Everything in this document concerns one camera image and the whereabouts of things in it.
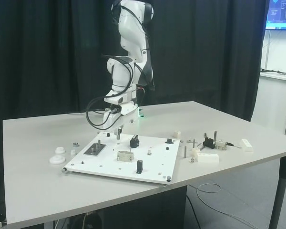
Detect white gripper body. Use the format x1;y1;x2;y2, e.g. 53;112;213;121
102;110;126;131

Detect white task board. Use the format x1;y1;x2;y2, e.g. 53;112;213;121
61;132;181;186

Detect white large gear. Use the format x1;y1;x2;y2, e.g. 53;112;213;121
49;154;65;166

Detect black box under table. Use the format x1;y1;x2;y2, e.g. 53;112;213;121
94;185;188;229

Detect black plug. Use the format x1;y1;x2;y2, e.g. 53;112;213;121
203;135;215;149

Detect long white holder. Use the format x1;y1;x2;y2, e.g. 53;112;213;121
197;152;220;164

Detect black curtain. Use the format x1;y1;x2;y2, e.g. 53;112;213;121
0;0;270;215

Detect silver D-SUB plug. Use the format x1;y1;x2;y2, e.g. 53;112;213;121
215;139;230;151

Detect white holder with holes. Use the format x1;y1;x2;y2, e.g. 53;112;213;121
239;139;254;152

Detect black table leg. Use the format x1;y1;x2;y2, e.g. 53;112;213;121
268;156;286;229

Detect blue screen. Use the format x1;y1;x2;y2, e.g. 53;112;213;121
264;0;286;31

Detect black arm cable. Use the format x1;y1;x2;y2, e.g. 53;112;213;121
85;94;117;127

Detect grey floor cable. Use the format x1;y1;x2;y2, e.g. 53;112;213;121
196;183;286;226

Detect black cable on cabinet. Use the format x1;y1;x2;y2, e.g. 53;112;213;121
260;68;286;78

